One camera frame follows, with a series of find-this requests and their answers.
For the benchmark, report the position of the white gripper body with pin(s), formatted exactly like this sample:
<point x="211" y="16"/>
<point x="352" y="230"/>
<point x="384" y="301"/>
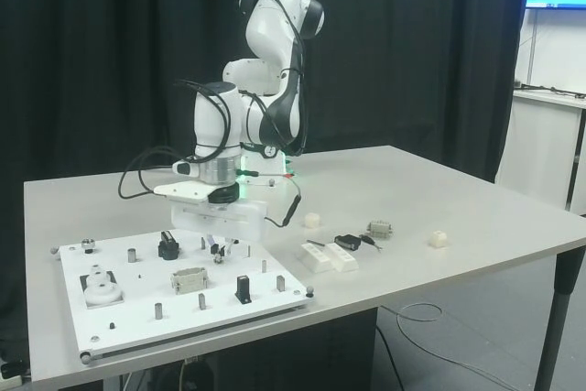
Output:
<point x="220" y="221"/>

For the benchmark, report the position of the metal BNC plug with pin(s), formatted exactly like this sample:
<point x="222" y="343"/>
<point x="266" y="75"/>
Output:
<point x="219" y="260"/>

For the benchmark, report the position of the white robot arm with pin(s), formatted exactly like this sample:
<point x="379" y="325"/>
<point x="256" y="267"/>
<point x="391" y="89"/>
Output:
<point x="270" y="29"/>

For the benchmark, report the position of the flat white mounting plate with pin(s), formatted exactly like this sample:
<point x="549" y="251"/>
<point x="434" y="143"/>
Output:
<point x="187" y="192"/>

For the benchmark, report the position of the black USB plug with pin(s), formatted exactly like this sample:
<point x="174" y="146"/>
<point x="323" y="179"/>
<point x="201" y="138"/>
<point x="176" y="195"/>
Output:
<point x="242" y="291"/>

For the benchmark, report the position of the metal square peg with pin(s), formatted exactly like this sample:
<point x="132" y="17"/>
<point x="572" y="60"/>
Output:
<point x="280" y="284"/>
<point x="202" y="302"/>

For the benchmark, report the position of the white task board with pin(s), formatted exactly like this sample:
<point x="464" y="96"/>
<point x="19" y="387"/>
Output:
<point x="183" y="318"/>

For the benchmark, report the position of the metal round peg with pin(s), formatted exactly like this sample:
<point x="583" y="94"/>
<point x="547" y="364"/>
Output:
<point x="132" y="255"/>
<point x="159" y="310"/>

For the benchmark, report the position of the long white holder with holes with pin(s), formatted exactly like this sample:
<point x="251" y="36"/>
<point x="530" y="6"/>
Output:
<point x="343" y="263"/>
<point x="312" y="258"/>

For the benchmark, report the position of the thin dark metal pin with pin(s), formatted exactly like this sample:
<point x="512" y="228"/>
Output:
<point x="316" y="242"/>

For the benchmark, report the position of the small white holder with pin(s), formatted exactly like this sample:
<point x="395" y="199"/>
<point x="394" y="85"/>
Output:
<point x="438" y="240"/>
<point x="312" y="220"/>

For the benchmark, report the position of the black D-SUB plug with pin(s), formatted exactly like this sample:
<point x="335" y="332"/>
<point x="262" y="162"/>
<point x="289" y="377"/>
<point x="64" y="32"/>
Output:
<point x="346" y="242"/>

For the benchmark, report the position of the white medium gear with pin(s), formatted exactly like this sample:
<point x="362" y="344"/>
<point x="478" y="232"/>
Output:
<point x="99" y="279"/>

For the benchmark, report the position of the white large gear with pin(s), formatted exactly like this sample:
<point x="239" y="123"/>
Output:
<point x="104" y="296"/>

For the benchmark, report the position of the white small gear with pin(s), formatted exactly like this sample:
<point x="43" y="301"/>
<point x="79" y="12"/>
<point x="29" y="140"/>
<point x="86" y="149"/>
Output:
<point x="96" y="268"/>

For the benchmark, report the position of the metal bolt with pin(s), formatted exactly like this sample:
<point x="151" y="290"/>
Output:
<point x="88" y="243"/>

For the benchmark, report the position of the beige waterproof plug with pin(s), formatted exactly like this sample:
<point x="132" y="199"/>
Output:
<point x="381" y="229"/>

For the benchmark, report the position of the black curtain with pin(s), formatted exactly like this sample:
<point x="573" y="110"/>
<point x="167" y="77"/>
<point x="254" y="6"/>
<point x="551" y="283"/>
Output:
<point x="114" y="66"/>

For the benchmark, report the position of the white cabinet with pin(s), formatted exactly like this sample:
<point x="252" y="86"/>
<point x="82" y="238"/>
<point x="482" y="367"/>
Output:
<point x="540" y="157"/>

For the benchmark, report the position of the dark table leg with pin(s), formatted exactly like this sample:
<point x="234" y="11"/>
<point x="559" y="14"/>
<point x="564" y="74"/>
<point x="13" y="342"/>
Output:
<point x="556" y="318"/>

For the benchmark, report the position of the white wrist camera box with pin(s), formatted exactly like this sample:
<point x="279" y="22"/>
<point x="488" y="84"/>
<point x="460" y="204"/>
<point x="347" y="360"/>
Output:
<point x="185" y="168"/>

